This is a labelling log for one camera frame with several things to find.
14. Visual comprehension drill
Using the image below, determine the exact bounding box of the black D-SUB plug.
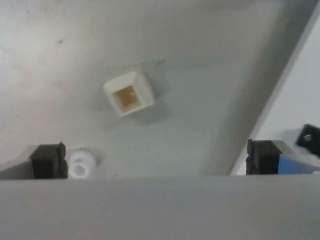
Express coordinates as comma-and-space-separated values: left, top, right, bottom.
295, 123, 320, 159

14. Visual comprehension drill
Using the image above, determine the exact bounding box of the white small gear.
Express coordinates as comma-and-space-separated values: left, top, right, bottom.
66, 147, 95, 180

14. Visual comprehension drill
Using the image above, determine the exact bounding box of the white task board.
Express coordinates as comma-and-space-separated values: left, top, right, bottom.
228, 0, 320, 176

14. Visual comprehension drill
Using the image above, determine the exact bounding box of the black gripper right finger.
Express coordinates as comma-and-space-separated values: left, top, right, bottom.
246, 138, 320, 176

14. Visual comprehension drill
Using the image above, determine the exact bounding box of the white square holder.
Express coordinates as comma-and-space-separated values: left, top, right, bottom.
102, 63, 157, 120

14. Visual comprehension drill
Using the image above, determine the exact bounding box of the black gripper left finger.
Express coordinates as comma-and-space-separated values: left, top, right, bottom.
0, 141, 69, 180

